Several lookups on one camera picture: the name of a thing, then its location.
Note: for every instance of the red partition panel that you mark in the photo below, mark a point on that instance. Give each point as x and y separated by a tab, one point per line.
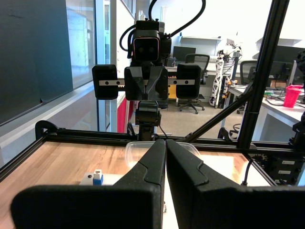
122	112

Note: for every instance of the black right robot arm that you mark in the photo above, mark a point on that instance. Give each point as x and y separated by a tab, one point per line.
147	114

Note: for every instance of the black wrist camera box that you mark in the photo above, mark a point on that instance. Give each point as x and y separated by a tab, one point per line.
145	50

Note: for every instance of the black box with white labels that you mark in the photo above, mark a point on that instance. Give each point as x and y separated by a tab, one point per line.
286	175

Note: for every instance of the white lattice structure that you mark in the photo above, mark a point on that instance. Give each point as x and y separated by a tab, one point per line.
219	78

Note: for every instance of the yellow drawer cabinet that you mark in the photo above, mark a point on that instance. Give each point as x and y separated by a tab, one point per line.
172	91

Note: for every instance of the black aluminium frame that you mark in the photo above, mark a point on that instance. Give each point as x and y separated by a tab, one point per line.
95	137

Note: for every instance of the white wall shelf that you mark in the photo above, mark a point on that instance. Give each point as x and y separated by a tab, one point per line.
205	39

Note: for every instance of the clear plastic tub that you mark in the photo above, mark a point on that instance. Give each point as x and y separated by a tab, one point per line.
133	152

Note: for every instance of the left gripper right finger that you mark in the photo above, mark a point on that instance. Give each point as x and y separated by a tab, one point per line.
238	210

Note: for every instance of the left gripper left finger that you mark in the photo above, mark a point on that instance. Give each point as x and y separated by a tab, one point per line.
95	207

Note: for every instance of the blue white connector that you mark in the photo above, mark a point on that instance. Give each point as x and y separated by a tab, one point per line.
97	180

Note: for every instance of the black office chair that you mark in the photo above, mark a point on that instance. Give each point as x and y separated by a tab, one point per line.
247	71
190	104

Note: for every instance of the white desk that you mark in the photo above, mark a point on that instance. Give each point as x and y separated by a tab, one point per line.
281	112

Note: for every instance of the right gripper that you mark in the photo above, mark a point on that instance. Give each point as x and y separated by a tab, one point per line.
104	71

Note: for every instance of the pink plastic basket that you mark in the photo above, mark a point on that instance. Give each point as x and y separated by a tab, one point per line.
291	95

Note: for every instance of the black computer monitor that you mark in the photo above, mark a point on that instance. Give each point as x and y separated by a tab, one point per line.
288	58
187	52

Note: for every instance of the white taskboard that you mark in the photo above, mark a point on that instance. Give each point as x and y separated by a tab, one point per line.
112	179

